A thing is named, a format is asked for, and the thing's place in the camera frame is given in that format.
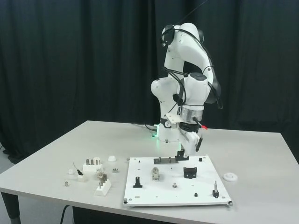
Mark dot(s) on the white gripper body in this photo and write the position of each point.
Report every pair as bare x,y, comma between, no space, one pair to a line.
191,142

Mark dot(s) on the black D-SUB plug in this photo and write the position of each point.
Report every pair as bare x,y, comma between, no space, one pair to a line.
181,156

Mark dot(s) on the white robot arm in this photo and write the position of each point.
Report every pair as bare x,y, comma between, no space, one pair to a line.
187,70

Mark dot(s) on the white large gear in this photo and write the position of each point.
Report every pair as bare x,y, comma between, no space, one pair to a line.
230,177

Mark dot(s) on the white task board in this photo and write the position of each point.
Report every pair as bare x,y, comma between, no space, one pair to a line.
163,191

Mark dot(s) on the white medium gear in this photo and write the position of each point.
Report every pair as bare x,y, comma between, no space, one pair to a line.
111,158

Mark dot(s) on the metal bolt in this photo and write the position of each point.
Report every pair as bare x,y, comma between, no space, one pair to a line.
115,170

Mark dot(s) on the white square peg holder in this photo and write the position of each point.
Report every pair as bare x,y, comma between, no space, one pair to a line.
104,189

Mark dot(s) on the white round peg holder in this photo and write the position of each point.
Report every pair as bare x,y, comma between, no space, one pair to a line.
92,169

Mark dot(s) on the small white plug holder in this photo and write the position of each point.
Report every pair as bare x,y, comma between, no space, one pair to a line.
82,179

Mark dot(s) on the black Ethernet plug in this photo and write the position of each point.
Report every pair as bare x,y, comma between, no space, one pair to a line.
79,172

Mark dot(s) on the white small gear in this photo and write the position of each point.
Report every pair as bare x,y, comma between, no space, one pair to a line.
70,172

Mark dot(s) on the black curtain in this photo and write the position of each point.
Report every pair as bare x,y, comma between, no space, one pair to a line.
70,70

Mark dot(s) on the black table leg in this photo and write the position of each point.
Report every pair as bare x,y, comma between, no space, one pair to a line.
10,207

